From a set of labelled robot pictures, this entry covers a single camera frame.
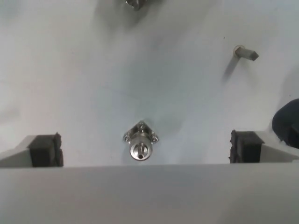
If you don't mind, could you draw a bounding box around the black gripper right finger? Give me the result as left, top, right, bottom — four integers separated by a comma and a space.
228, 129, 299, 164

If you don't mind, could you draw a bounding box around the small black round knob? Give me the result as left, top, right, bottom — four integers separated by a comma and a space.
270, 98, 299, 150

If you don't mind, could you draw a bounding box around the white task board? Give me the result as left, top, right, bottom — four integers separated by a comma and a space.
0, 0, 299, 168

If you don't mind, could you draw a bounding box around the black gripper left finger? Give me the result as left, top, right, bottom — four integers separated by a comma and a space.
0, 132, 64, 168

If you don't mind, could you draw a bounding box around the metal BNC plug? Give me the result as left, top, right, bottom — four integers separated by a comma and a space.
129, 139, 151, 161

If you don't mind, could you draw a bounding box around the slim metal square peg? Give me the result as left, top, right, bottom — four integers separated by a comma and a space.
233, 44, 259, 62

